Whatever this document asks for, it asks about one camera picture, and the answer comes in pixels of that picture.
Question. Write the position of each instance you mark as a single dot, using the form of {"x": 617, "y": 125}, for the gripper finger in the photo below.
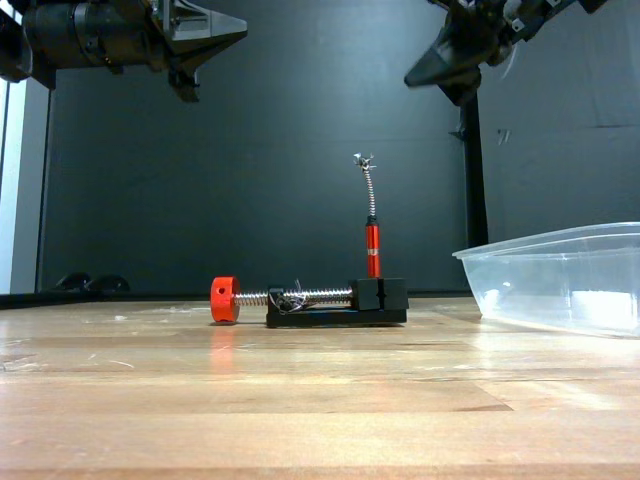
{"x": 210, "y": 47}
{"x": 225, "y": 22}
{"x": 450, "y": 37}
{"x": 460, "y": 65}

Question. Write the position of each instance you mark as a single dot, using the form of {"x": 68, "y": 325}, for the black rounded object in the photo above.
{"x": 109, "y": 283}
{"x": 72, "y": 281}

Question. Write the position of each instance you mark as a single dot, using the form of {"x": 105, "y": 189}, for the clear plastic tub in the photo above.
{"x": 525, "y": 285}

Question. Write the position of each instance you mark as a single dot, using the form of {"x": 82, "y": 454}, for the black vise with red knob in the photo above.
{"x": 367, "y": 300}

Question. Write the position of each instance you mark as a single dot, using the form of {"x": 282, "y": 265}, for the white foam block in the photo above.
{"x": 602, "y": 307}

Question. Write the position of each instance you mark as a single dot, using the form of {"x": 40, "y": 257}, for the black frame post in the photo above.
{"x": 475, "y": 175}

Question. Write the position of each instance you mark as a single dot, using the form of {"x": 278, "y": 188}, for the black frame base rail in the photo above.
{"x": 150, "y": 296}

